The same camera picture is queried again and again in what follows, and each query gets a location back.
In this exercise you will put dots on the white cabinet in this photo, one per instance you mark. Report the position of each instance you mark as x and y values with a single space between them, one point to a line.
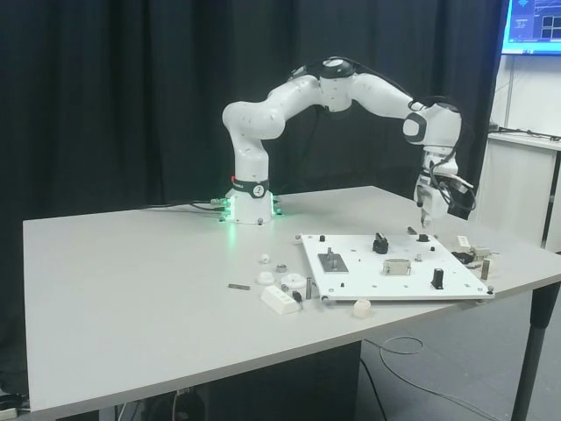
521 188

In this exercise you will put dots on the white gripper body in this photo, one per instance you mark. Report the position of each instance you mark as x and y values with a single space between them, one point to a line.
431 195

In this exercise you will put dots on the blue screen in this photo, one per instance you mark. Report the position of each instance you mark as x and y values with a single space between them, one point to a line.
534 26

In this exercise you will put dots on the black D-SUB plug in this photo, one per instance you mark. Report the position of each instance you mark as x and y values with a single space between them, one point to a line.
380 244

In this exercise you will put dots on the metal square peg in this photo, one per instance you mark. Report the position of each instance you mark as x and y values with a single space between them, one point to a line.
485 268

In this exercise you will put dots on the flat grey metal bar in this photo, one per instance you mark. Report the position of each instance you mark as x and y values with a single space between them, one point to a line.
239 287

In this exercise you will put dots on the dark table leg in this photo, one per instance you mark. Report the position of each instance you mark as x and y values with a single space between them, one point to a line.
532 351

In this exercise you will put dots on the black waterproof plug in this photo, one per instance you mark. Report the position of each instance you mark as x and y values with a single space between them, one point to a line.
437 279

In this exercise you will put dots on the white holder with holes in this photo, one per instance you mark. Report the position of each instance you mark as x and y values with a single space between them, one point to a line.
279 301

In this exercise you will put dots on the white medium gear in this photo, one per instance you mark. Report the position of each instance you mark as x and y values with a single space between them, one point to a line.
264 277

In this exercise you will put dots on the metal round peg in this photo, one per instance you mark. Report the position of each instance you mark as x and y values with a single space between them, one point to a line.
308 287

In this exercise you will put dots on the white task board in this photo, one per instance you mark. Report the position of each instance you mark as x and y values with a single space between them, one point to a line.
394 280

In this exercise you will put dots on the metal bolt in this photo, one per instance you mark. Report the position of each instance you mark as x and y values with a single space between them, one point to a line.
280 266

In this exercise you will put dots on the black USB plug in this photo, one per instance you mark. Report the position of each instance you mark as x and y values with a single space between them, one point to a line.
297 296

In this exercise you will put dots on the white small gear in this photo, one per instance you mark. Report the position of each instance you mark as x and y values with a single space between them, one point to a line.
264 258

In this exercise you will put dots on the white large gear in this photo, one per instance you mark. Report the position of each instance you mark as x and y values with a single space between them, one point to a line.
292 280

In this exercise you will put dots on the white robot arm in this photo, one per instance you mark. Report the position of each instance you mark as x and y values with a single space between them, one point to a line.
254 118

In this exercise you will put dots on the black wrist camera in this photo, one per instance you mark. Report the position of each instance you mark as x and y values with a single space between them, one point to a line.
461 202

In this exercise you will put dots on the metal BNC plug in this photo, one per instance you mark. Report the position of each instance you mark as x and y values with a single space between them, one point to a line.
480 253

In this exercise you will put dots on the black curtain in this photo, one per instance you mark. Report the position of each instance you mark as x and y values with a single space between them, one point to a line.
131 87

